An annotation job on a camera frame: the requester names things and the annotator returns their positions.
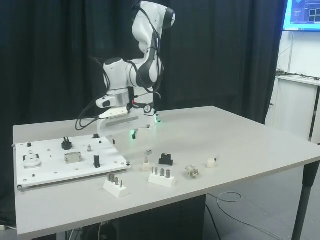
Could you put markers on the white large gear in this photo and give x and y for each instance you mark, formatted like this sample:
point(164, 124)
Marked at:
point(32, 163)

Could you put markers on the small white plug holder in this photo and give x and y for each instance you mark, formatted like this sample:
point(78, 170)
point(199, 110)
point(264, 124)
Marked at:
point(210, 163)

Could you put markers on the thin metal round peg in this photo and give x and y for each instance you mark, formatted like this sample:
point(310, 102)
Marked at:
point(153, 171)

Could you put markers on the blue screen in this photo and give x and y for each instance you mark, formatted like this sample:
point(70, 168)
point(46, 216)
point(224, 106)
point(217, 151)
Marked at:
point(302, 15)

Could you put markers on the white cabinet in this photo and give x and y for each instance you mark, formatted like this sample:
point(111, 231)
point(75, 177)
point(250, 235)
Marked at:
point(292, 105)

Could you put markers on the small metal round peg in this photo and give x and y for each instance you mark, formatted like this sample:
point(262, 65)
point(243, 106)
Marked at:
point(157, 171)

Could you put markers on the metal D-SUB plug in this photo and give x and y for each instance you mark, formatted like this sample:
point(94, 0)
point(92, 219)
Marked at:
point(192, 172)

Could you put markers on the white square peg holder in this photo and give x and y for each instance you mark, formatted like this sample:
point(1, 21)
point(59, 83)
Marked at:
point(116, 191)

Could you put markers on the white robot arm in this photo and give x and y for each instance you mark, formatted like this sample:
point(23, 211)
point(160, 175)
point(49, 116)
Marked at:
point(147, 30)

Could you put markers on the thin metal square peg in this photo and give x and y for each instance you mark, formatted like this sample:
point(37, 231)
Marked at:
point(121, 183)

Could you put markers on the black curtain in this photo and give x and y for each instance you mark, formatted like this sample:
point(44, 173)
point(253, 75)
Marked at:
point(62, 50)

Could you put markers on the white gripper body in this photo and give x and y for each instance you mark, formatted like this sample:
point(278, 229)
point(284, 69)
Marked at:
point(120, 126)

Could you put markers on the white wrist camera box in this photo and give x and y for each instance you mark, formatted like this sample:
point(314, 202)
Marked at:
point(104, 102)

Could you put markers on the medium metal round peg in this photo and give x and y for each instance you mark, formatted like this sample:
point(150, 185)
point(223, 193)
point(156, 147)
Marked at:
point(162, 172)

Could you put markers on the white task board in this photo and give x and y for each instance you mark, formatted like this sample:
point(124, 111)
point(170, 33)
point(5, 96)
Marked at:
point(62, 170)

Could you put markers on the flat white mount plate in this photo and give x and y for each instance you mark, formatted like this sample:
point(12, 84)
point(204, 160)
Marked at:
point(113, 113)

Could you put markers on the black Ethernet plug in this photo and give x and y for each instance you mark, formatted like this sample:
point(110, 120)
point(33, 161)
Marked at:
point(166, 159)

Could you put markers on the large metal round peg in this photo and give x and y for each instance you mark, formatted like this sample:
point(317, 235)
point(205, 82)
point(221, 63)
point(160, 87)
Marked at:
point(168, 173)

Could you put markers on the white round peg holder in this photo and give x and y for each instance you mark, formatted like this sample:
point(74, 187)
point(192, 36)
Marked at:
point(162, 180)

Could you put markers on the white small gear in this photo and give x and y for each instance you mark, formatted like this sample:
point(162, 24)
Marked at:
point(30, 152)

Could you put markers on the small white bolt holder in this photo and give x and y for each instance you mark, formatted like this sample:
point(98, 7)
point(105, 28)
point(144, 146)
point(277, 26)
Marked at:
point(145, 166)

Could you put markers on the metal bolt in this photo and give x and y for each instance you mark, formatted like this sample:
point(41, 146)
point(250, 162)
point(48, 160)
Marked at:
point(145, 159)

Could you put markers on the large metal square peg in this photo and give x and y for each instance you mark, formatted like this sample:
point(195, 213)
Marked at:
point(110, 178)

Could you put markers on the medium metal square peg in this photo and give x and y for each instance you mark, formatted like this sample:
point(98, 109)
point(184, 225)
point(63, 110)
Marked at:
point(116, 180)

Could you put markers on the thin black rod red tag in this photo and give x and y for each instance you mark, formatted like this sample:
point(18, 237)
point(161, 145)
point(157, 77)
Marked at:
point(132, 102)

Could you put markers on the metal BNC plug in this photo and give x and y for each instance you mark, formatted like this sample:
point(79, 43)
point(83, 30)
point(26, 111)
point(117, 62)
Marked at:
point(149, 151)

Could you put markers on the black table leg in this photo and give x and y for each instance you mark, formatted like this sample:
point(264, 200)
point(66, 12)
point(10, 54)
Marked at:
point(303, 195)

